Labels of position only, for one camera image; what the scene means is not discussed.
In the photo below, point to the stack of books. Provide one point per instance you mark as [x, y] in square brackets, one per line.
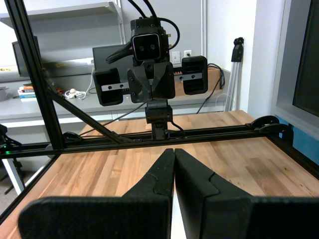
[26, 93]

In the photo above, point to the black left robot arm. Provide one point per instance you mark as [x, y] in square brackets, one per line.
[158, 112]

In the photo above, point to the black monitor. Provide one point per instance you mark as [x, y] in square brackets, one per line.
[99, 59]
[15, 59]

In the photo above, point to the black silver tripod stand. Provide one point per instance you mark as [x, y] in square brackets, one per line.
[236, 49]

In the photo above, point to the grey shelf unit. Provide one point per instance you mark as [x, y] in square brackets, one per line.
[74, 8]

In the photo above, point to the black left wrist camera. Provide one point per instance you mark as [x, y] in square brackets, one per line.
[145, 47]

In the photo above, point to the black device with green light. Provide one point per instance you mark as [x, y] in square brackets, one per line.
[2, 134]

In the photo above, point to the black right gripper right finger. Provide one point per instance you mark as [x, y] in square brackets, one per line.
[249, 219]

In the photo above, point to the white wall outlet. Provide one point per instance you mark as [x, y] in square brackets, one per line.
[176, 56]
[187, 52]

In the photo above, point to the grey desk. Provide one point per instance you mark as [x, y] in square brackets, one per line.
[20, 109]

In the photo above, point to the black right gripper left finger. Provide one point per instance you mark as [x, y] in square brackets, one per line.
[99, 219]

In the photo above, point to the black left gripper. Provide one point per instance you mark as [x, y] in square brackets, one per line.
[109, 97]

